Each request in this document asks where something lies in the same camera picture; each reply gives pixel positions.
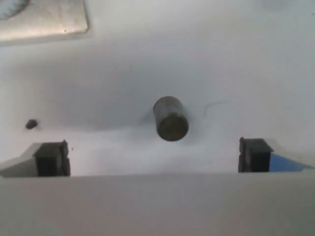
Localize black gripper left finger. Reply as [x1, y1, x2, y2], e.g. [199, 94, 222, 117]
[0, 139, 71, 178]

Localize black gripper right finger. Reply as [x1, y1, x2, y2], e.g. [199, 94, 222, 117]
[238, 137, 315, 174]

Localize thick metal round peg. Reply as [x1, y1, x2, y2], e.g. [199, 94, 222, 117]
[153, 96, 189, 143]

